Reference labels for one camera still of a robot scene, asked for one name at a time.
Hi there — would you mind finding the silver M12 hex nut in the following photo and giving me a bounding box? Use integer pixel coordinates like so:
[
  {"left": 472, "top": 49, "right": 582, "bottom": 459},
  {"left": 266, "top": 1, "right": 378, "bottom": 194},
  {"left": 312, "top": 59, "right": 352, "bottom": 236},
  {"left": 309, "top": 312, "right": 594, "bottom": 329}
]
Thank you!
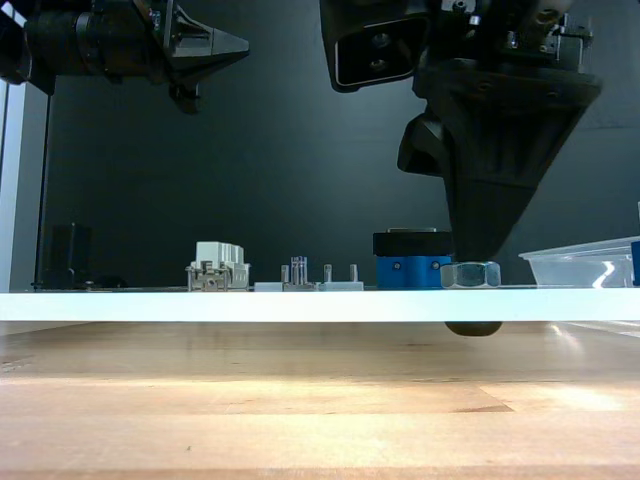
[{"left": 439, "top": 259, "right": 503, "bottom": 290}]

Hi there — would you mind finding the blue black D-sub connector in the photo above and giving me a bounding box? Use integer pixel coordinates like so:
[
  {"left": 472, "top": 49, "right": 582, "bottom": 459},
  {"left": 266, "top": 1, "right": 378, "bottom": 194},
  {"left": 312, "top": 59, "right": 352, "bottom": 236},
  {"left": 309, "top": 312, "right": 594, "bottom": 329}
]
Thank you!
[{"left": 372, "top": 227, "right": 456, "bottom": 290}]

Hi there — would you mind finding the clear plastic tub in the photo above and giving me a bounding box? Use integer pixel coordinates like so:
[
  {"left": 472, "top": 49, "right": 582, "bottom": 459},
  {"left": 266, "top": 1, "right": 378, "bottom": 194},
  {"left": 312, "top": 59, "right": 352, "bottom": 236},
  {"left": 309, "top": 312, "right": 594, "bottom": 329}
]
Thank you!
[{"left": 518, "top": 234, "right": 640, "bottom": 334}]

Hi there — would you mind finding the beige rectangular connector housing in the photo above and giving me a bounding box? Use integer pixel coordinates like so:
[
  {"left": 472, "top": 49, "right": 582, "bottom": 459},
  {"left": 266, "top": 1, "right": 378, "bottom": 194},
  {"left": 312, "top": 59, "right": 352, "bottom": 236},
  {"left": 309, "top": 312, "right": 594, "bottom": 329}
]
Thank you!
[{"left": 184, "top": 241, "right": 251, "bottom": 292}]

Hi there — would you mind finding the white plastic board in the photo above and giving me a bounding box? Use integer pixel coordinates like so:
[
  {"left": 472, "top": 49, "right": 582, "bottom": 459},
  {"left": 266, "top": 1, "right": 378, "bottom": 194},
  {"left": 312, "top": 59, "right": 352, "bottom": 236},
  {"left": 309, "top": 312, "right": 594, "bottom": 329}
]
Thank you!
[{"left": 0, "top": 285, "right": 640, "bottom": 322}]

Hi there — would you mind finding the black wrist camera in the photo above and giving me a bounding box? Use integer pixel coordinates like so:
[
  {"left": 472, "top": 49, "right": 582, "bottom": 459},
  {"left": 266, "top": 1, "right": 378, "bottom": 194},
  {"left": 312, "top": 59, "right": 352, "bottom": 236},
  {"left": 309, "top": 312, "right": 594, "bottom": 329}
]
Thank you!
[{"left": 319, "top": 0, "right": 432, "bottom": 94}]

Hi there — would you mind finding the grey aluminium partition frame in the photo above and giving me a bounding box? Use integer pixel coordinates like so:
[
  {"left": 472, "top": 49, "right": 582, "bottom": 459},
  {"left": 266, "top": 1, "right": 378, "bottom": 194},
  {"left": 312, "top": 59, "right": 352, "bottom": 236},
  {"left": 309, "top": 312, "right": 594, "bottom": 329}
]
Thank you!
[{"left": 0, "top": 79, "right": 25, "bottom": 292}]

